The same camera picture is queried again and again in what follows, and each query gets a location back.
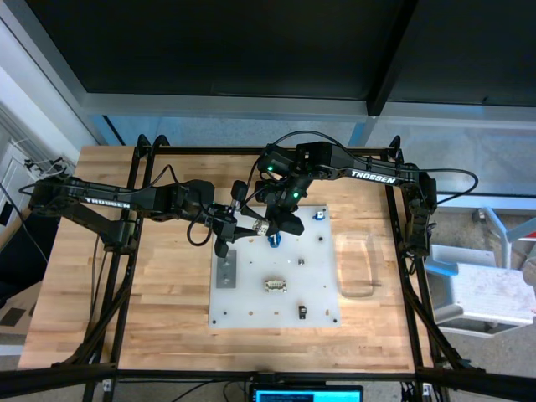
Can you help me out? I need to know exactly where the small black table camera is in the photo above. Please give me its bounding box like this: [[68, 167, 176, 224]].
[[254, 363, 276, 384]]

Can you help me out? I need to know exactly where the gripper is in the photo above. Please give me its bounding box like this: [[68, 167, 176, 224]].
[[208, 181, 258, 258], [240, 195, 306, 236]]

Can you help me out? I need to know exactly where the tan cardboard sheet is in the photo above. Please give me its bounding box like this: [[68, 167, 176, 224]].
[[0, 280, 44, 336]]

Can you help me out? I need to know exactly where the blue laptop screen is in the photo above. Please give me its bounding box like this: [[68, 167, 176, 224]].
[[249, 384, 364, 402]]

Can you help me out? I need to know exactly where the white step stool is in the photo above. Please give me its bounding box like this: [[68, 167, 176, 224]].
[[426, 207, 536, 341]]

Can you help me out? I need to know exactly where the black wall beam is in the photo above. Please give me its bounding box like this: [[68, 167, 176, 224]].
[[365, 0, 419, 117]]

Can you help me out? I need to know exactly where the white mounting board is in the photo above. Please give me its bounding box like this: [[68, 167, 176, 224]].
[[208, 204, 343, 330]]

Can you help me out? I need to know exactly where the clear plastic tub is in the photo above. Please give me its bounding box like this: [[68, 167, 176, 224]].
[[334, 231, 379, 300]]

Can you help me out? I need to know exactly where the grey metal plate with pegs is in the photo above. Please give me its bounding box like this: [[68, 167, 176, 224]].
[[214, 249, 238, 290]]

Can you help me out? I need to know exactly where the black white cable bundle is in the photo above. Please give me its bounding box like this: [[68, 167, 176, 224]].
[[23, 157, 70, 178]]

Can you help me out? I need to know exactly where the black table frame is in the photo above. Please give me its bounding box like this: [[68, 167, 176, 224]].
[[0, 133, 536, 402]]

